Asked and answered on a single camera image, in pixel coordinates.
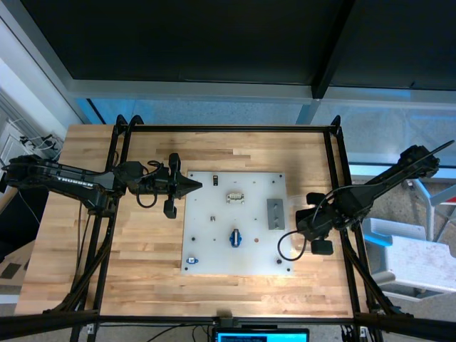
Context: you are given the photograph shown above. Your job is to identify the clear plastic tub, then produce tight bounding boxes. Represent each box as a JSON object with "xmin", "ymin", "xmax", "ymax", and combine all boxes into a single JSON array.
[{"xmin": 288, "ymin": 195, "xmax": 331, "ymax": 256}]

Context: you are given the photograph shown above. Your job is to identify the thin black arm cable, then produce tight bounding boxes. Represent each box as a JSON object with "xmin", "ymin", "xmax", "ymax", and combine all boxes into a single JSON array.
[{"xmin": 429, "ymin": 140, "xmax": 456, "ymax": 156}]

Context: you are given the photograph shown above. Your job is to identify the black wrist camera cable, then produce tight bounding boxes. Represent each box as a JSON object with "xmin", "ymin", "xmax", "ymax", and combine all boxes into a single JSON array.
[
  {"xmin": 135, "ymin": 192, "xmax": 159, "ymax": 209},
  {"xmin": 276, "ymin": 229, "xmax": 308, "ymax": 263}
]

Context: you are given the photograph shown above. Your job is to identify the white tube frame chair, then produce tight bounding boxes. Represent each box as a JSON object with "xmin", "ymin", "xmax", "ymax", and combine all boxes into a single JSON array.
[{"xmin": 409, "ymin": 176, "xmax": 456, "ymax": 247}]

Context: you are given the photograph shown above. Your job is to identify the white step stool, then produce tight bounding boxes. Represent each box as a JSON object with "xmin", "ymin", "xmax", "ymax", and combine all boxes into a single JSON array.
[{"xmin": 362, "ymin": 216, "xmax": 456, "ymax": 304}]

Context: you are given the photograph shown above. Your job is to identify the small grey camera bracket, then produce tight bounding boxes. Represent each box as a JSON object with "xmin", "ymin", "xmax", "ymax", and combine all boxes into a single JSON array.
[{"xmin": 215, "ymin": 309, "xmax": 239, "ymax": 328}]

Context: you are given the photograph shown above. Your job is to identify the cardboard box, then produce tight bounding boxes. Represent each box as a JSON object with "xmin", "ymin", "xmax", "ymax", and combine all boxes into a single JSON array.
[{"xmin": 0, "ymin": 240, "xmax": 36, "ymax": 296}]

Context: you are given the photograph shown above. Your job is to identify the grey bar holder block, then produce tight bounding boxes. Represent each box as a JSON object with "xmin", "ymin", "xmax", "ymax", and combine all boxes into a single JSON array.
[{"xmin": 266, "ymin": 198, "xmax": 286, "ymax": 231}]

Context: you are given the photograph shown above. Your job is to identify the black power adapter cables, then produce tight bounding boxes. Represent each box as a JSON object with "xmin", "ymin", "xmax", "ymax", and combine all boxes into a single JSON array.
[{"xmin": 19, "ymin": 133, "xmax": 61, "ymax": 152}]

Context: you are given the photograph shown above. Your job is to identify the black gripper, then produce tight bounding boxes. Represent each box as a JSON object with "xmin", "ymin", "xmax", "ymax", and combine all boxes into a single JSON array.
[
  {"xmin": 157, "ymin": 152, "xmax": 203, "ymax": 219},
  {"xmin": 306, "ymin": 192, "xmax": 334, "ymax": 256}
]

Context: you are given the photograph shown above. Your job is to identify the black metal frame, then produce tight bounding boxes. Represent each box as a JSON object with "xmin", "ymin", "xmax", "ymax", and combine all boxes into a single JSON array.
[{"xmin": 0, "ymin": 113, "xmax": 456, "ymax": 342}]

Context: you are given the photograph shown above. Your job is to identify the black case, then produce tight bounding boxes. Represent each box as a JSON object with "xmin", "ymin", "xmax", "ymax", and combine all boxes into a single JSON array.
[{"xmin": 0, "ymin": 187, "xmax": 49, "ymax": 264}]

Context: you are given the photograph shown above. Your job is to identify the white task board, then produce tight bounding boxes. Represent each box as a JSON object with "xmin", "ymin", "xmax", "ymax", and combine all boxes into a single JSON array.
[{"xmin": 181, "ymin": 170, "xmax": 295, "ymax": 276}]

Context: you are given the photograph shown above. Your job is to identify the laptop with blue screen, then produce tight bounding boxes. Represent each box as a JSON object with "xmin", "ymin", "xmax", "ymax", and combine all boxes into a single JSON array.
[{"xmin": 212, "ymin": 327, "xmax": 310, "ymax": 342}]

